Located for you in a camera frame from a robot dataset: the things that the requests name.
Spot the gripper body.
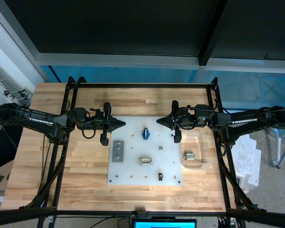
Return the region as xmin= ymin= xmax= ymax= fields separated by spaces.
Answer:
xmin=90 ymin=102 xmax=113 ymax=146
xmin=171 ymin=100 xmax=196 ymax=144

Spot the beige HAN10E connector insert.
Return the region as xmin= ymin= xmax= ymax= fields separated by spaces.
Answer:
xmin=182 ymin=151 xmax=197 ymax=162

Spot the beige connector socket housing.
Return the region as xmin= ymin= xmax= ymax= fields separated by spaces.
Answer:
xmin=139 ymin=156 xmax=153 ymax=166

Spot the clear plastic tub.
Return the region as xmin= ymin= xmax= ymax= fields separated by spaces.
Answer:
xmin=181 ymin=135 xmax=209 ymax=171

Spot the blue round socket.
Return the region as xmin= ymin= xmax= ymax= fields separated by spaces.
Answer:
xmin=141 ymin=127 xmax=151 ymax=141

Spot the grey metal block with posts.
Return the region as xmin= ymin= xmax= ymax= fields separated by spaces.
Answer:
xmin=112 ymin=140 xmax=125 ymax=163

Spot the white task board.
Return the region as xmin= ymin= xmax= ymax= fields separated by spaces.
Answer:
xmin=107 ymin=115 xmax=183 ymax=186

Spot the white foam block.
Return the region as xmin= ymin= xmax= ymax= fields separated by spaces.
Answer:
xmin=231 ymin=136 xmax=262 ymax=194

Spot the silver metal stand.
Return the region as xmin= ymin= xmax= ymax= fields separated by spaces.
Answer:
xmin=267 ymin=125 xmax=285 ymax=170

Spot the blue laptop screen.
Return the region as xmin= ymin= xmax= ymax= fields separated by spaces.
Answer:
xmin=133 ymin=218 xmax=197 ymax=228

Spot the cardboard box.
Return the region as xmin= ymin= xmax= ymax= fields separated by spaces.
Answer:
xmin=0 ymin=159 xmax=15 ymax=190

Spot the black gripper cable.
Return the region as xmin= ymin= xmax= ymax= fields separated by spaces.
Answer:
xmin=174 ymin=106 xmax=198 ymax=131

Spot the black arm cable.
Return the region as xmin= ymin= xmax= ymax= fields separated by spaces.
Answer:
xmin=81 ymin=108 xmax=103 ymax=140

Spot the black right shoulder cable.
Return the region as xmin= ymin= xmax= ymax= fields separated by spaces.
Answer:
xmin=213 ymin=96 xmax=231 ymax=114

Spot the black metal frame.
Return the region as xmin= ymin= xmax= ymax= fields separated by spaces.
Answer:
xmin=0 ymin=76 xmax=285 ymax=228

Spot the white cable bundle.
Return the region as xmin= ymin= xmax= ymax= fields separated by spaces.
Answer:
xmin=0 ymin=79 xmax=31 ymax=102

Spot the black wall post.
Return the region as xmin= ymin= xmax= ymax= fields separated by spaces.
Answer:
xmin=199 ymin=0 xmax=228 ymax=66

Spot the small black table camera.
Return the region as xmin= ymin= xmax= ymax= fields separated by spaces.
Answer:
xmin=135 ymin=208 xmax=148 ymax=218

